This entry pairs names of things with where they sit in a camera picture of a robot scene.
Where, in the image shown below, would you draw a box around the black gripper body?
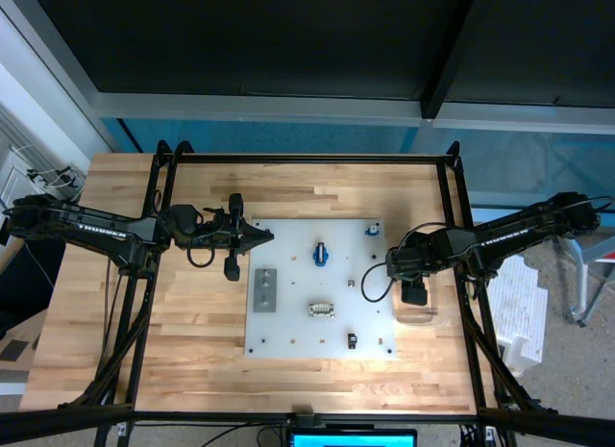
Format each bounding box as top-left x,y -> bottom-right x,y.
201,192 -> 251,282
385,230 -> 433,308

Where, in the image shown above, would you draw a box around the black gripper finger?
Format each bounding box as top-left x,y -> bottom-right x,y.
239,236 -> 276,255
239,218 -> 276,237

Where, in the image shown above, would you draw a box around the beige connector socket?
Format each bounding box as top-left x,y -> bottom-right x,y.
307,300 -> 336,320

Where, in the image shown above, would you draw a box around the clear plastic tub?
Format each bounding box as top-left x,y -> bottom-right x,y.
391,254 -> 446,329

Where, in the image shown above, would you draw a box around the grey metal block with posts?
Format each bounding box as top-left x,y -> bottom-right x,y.
250,267 -> 279,314

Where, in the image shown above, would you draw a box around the white task board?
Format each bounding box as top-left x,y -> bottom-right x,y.
243,218 -> 399,360

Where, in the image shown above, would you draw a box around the white foam block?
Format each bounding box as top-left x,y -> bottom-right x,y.
485,253 -> 550,379

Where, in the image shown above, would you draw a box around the screen with blue edge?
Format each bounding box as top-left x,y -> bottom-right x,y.
286,428 -> 418,447

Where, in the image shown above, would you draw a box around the grey metal chair legs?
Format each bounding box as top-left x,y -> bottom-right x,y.
559,235 -> 615,329

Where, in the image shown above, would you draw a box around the cardboard box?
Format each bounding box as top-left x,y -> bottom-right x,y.
0,308 -> 49,371

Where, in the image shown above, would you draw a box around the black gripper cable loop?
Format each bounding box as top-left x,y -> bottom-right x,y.
360,261 -> 403,304

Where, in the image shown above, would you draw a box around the black camera cable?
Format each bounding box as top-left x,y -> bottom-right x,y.
400,222 -> 452,242

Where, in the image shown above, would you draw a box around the black aluminium frame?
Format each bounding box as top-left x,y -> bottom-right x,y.
0,138 -> 615,447

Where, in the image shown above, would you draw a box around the bundle of wall cables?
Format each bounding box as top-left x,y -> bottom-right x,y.
26,165 -> 86,188

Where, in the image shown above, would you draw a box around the black table-level camera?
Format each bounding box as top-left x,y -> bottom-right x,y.
291,405 -> 322,428

